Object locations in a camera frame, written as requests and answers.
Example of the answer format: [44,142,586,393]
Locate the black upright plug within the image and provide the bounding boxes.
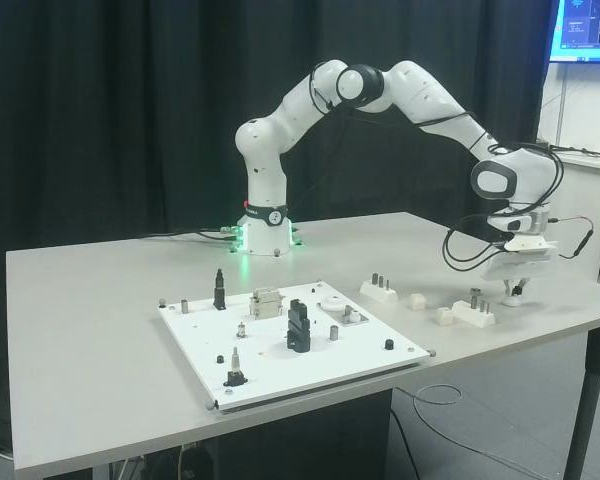
[212,268,229,312]

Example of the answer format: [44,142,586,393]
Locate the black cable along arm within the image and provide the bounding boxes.
[307,69,566,221]

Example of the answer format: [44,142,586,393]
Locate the beige connector block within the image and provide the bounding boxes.
[248,288,287,320]

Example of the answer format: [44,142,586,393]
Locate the white cabinet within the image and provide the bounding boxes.
[538,63,600,290]

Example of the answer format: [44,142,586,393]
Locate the blue screen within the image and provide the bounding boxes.
[548,0,600,65]

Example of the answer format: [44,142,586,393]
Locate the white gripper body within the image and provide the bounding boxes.
[482,247,556,282]

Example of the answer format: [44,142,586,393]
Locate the black base cables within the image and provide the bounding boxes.
[147,225,242,245]

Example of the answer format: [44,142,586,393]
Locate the black looping gripper cable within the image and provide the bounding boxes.
[441,213,512,274]

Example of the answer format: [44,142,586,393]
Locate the white task board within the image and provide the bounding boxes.
[158,280,437,414]

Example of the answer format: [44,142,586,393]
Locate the black curtain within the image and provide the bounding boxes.
[0,0,551,441]

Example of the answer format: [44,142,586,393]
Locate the white peg holder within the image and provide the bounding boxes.
[359,279,400,305]
[451,298,497,329]

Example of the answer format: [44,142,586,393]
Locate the metal plug with black base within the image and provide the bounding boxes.
[222,346,248,388]

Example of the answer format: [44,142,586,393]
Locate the black D-SUB plug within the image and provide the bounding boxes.
[284,298,314,356]

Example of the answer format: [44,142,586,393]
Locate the thin grey floor cable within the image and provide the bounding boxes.
[392,383,574,469]

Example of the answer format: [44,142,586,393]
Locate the black table leg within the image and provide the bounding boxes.
[563,327,600,480]

